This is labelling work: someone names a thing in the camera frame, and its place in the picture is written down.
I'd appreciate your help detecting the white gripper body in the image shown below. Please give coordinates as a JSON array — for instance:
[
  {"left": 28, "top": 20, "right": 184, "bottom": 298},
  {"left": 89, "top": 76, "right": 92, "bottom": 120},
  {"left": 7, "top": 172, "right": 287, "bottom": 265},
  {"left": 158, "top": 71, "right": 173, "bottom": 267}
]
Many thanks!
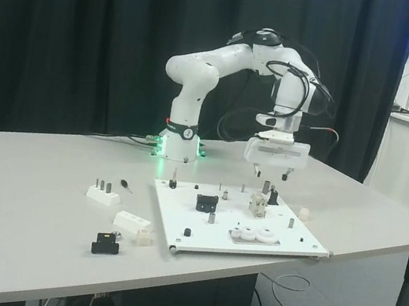
[{"left": 242, "top": 134, "right": 312, "bottom": 173}]

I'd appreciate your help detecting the white peg holder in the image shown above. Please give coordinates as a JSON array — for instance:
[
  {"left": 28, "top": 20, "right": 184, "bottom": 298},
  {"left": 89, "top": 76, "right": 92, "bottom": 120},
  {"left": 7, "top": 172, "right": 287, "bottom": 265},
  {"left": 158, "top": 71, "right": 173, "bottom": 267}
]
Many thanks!
[{"left": 85, "top": 182, "right": 125, "bottom": 210}]

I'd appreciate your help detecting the black plug on board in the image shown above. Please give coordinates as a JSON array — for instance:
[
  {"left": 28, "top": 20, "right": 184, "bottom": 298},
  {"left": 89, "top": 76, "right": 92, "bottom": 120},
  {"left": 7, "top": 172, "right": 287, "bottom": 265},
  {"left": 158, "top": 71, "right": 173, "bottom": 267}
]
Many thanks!
[{"left": 267, "top": 187, "right": 281, "bottom": 207}]

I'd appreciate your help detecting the white task board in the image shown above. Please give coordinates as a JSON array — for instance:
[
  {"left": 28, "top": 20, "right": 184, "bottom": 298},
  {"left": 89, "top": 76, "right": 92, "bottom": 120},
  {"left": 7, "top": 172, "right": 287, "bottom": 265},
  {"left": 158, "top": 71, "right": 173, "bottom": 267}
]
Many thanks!
[{"left": 143, "top": 173, "right": 337, "bottom": 277}]

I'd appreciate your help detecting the white medium gear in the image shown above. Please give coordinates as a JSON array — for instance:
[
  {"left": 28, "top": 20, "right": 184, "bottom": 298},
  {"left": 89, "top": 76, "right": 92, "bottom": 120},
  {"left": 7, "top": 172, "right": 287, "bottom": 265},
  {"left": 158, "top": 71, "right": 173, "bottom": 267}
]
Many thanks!
[{"left": 238, "top": 226, "right": 256, "bottom": 243}]

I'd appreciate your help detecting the white large gear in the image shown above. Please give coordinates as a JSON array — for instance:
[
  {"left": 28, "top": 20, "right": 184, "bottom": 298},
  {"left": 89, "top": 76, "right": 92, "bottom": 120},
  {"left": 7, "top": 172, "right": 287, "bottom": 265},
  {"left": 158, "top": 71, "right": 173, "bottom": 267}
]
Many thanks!
[{"left": 254, "top": 226, "right": 278, "bottom": 246}]

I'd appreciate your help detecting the black waterproof plug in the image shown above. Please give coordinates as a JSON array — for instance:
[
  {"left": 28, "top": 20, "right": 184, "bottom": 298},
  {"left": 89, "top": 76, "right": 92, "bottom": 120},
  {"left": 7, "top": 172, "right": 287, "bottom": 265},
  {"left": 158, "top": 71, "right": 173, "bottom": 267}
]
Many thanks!
[{"left": 118, "top": 178, "right": 136, "bottom": 195}]

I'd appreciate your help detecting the small white plug holder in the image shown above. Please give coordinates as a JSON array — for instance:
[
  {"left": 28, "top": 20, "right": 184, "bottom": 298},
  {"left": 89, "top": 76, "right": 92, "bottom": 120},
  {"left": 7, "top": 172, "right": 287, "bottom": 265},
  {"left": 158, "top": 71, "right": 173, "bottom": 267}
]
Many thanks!
[{"left": 134, "top": 227, "right": 155, "bottom": 249}]

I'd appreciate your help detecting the white holder with holes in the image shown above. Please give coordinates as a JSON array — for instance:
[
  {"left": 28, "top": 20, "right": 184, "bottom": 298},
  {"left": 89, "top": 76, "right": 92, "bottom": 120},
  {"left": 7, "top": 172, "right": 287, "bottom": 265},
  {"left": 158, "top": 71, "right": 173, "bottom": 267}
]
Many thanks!
[{"left": 112, "top": 208, "right": 153, "bottom": 235}]

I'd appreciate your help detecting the black box under table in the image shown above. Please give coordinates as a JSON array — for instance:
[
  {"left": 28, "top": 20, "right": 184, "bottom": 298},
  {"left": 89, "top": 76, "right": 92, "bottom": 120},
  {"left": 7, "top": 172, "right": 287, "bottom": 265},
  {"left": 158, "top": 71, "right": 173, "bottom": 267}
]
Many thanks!
[{"left": 105, "top": 253, "right": 261, "bottom": 306}]

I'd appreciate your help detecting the black D-SUB plug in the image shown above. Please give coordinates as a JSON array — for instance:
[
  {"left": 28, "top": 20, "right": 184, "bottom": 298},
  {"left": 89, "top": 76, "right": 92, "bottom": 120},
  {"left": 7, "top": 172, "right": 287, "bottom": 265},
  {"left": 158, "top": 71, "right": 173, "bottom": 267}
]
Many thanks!
[{"left": 90, "top": 231, "right": 123, "bottom": 257}]

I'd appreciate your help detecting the black curtain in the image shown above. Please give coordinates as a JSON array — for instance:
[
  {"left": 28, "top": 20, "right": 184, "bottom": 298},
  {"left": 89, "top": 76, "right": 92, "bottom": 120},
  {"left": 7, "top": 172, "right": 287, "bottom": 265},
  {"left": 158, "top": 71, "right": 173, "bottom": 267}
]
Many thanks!
[{"left": 0, "top": 0, "right": 409, "bottom": 189}]

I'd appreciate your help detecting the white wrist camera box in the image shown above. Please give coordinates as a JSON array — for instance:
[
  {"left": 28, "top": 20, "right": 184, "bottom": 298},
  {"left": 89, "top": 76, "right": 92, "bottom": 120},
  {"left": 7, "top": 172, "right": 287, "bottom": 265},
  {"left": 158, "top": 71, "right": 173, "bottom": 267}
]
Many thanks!
[{"left": 254, "top": 112, "right": 284, "bottom": 129}]

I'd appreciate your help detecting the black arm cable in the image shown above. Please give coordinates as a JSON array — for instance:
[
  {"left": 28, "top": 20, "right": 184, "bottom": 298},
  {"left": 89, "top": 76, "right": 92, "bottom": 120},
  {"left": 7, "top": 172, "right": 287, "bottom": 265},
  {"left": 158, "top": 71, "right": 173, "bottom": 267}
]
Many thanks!
[{"left": 213, "top": 23, "right": 346, "bottom": 167}]

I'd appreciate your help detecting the black base cable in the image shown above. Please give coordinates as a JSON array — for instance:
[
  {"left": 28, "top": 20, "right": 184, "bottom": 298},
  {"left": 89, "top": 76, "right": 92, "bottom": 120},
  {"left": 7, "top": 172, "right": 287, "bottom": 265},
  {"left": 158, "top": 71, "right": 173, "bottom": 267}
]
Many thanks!
[{"left": 90, "top": 126, "right": 164, "bottom": 152}]

